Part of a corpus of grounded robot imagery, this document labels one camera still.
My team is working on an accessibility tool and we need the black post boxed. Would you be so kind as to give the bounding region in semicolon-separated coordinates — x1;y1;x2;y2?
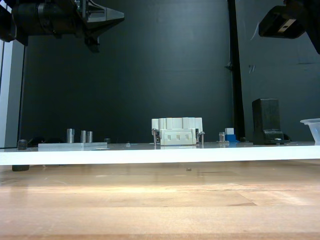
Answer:
226;0;246;141

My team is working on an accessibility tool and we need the beige connector housing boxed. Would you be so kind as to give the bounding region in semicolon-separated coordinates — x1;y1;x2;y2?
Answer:
151;117;206;146

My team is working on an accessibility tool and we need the small blue white connector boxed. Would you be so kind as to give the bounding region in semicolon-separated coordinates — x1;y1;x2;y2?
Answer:
224;127;237;144

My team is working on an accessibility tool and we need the white task board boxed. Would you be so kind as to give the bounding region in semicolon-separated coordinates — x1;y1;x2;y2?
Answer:
0;141;320;166

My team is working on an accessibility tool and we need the grey metal plate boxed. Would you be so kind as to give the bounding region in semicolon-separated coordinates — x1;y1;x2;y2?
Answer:
37;141;108;151

